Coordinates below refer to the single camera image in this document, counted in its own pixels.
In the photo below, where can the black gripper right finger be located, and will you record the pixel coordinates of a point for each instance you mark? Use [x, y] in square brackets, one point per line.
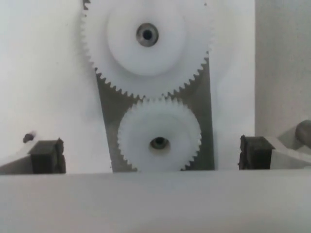
[255, 153]

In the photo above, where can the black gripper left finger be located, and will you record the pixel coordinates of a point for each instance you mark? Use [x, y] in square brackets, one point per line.
[47, 156]

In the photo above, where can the white medium gear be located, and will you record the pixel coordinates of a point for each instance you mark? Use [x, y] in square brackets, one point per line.
[159, 126]

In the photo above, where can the white large gear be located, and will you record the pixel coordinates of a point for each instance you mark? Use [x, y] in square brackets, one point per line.
[145, 60]

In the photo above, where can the white task board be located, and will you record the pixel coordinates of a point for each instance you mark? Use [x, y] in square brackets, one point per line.
[36, 72]

